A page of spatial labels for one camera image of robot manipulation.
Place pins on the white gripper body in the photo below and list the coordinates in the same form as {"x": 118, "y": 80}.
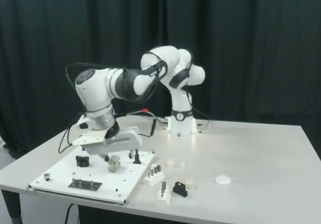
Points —
{"x": 120, "y": 141}

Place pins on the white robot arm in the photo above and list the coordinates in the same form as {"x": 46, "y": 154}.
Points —
{"x": 180, "y": 101}

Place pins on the medium metal square peg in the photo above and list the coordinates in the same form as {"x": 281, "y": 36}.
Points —
{"x": 155, "y": 170}

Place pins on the thick metal square peg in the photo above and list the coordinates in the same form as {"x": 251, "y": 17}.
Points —
{"x": 158, "y": 168}

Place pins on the white square peg holder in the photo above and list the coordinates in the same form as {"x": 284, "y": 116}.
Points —
{"x": 150, "y": 181}

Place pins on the widest metal round peg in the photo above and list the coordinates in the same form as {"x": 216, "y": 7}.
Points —
{"x": 163, "y": 185}

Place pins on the wide metal round peg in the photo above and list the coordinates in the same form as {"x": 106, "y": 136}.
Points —
{"x": 162, "y": 194}

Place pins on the white round peg holder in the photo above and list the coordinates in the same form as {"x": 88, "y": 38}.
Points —
{"x": 164, "y": 201}

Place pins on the beige waterproof plug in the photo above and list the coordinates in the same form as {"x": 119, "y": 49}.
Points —
{"x": 114, "y": 165}

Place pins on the white plug holder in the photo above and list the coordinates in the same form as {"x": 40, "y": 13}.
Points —
{"x": 189, "y": 183}
{"x": 170, "y": 163}

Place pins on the small white wrist box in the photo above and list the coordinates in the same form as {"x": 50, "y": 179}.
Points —
{"x": 82, "y": 123}

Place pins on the white task board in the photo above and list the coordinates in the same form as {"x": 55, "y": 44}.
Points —
{"x": 62, "y": 168}

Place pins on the white small gear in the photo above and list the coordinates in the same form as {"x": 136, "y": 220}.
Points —
{"x": 182, "y": 165}

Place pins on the black D-SUB plug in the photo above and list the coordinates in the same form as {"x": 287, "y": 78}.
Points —
{"x": 179, "y": 187}

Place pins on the metal BNC plug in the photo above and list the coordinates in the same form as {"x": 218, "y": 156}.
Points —
{"x": 46, "y": 177}

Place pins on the white large gear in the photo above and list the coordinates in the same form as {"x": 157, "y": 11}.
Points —
{"x": 223, "y": 180}

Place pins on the dark table leg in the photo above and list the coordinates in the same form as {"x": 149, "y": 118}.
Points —
{"x": 11, "y": 206}

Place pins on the black curtain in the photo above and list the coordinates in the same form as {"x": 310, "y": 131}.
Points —
{"x": 250, "y": 33}

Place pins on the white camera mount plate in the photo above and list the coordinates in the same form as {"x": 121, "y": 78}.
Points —
{"x": 89, "y": 138}

